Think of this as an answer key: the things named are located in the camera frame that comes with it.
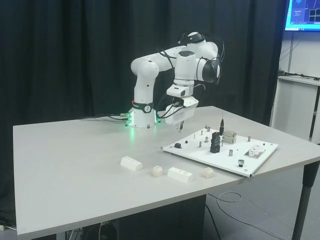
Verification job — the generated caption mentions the black D-SUB plug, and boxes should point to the black D-SUB plug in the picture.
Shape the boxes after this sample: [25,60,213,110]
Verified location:
[209,131,223,154]

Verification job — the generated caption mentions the grey metal socket block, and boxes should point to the grey metal socket block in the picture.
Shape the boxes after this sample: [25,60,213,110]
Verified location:
[222,130,238,145]

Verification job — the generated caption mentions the blue screen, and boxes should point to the blue screen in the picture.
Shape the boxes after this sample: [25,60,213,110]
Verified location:
[284,0,320,32]

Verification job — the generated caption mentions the black curtain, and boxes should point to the black curtain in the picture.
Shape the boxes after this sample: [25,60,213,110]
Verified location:
[0,0,291,226]

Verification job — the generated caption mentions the black thin plug with wire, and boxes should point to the black thin plug with wire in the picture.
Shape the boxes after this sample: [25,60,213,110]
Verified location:
[219,112,226,136]

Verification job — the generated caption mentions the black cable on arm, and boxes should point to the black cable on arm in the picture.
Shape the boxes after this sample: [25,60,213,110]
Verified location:
[211,36,226,86]

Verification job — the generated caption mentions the grey cable on floor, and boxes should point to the grey cable on floor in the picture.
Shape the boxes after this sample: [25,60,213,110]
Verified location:
[215,191,296,233]

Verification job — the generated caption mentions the dark table leg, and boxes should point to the dark table leg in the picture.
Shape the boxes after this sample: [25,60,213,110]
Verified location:
[291,159,317,240]

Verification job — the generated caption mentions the white gear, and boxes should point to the white gear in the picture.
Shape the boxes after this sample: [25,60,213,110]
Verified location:
[249,144,266,158]

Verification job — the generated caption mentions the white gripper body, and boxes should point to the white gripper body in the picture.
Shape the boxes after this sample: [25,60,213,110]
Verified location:
[164,97,200,126]

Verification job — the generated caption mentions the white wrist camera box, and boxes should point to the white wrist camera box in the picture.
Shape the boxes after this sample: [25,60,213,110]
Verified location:
[166,84,190,98]

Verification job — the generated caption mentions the white cabinet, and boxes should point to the white cabinet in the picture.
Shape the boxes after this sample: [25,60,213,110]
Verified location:
[269,74,320,145]

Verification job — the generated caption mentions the small white cube holder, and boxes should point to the small white cube holder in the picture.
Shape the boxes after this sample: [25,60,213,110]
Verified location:
[200,166,216,180]
[152,164,165,178]

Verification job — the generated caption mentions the white task board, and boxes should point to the white task board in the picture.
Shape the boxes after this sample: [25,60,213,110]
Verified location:
[159,124,279,179]

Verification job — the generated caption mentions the white long holder with holes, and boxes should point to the white long holder with holes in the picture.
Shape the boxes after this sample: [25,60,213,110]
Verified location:
[120,155,144,172]
[166,166,196,184]

